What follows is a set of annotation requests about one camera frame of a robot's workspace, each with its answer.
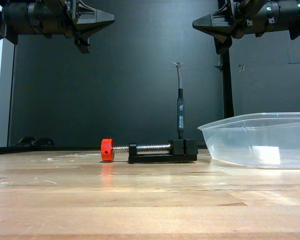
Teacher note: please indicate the clear plastic container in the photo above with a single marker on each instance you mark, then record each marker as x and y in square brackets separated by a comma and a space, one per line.
[240, 145]

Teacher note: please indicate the black vise with orange knob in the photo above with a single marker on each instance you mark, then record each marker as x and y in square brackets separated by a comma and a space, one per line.
[185, 150]

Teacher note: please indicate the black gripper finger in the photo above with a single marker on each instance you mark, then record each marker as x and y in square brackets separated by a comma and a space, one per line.
[210, 23]
[100, 18]

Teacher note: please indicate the black frame post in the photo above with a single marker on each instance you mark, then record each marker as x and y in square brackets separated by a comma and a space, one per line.
[227, 87]
[11, 100]

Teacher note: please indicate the black frame base rail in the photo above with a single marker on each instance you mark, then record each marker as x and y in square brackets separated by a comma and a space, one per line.
[52, 149]

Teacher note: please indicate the black rounded foot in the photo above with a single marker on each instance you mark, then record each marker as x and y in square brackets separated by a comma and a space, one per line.
[43, 141]
[26, 141]

